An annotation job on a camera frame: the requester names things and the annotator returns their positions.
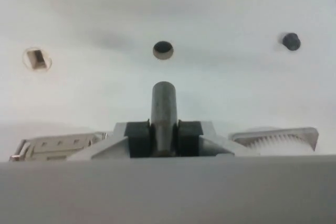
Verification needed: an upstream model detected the white task board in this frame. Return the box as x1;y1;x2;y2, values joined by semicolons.
0;0;336;162

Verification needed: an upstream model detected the black bolt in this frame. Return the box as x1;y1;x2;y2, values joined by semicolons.
281;32;302;51

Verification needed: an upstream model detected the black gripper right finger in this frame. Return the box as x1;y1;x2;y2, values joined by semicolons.
176;120;236;158

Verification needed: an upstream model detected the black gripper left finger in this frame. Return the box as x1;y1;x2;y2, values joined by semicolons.
90;120;153;161

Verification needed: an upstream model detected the white holder with holes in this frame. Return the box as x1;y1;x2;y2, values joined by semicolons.
9;131;107;162

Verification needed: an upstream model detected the white gear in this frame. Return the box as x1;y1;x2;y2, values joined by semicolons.
228;126;320;156

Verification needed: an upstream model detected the metal round peg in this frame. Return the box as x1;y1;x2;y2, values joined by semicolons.
150;80;180;157

